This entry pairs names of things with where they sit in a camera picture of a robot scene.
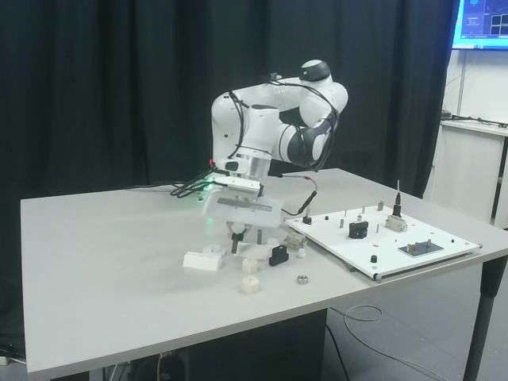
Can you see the black D-SUB plug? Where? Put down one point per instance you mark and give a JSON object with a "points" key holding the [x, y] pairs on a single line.
{"points": [[278, 256]]}

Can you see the black USB plug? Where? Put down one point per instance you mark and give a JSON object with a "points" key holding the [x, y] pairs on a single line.
{"points": [[397, 206]]}

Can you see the white block holder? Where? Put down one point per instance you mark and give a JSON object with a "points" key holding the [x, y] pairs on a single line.
{"points": [[202, 261]]}

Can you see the metal round peg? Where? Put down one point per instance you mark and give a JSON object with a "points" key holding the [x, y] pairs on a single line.
{"points": [[259, 236]]}

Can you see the white small gear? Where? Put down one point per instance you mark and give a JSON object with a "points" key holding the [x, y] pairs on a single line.
{"points": [[302, 253]]}

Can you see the blue screen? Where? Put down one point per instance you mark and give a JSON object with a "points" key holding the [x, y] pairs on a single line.
{"points": [[482, 24]]}

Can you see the metal nut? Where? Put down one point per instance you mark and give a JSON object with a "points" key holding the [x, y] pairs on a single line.
{"points": [[302, 279]]}

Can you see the white notched holder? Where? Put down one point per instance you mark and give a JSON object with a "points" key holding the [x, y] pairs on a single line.
{"points": [[250, 285], [251, 265]]}

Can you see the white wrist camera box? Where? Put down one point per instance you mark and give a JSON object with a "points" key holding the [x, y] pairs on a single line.
{"points": [[238, 185]]}

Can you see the white task board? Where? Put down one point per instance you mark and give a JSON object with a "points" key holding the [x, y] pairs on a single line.
{"points": [[397, 246]]}

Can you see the white cabinet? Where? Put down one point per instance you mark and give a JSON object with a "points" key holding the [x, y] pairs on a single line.
{"points": [[472, 170]]}

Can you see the metal square peg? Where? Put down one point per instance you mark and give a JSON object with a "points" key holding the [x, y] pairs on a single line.
{"points": [[236, 246]]}

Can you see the black curtains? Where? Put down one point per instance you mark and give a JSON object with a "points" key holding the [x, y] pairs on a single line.
{"points": [[119, 79]]}

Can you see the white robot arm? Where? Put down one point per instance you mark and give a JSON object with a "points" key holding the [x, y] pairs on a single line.
{"points": [[258, 119]]}

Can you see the beige multi-pin plug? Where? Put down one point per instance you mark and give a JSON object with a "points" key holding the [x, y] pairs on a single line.
{"points": [[293, 240]]}

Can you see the black table leg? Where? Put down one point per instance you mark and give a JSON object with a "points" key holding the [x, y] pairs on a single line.
{"points": [[482, 317]]}

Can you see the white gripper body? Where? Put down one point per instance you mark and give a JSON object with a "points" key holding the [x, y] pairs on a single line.
{"points": [[246, 214]]}

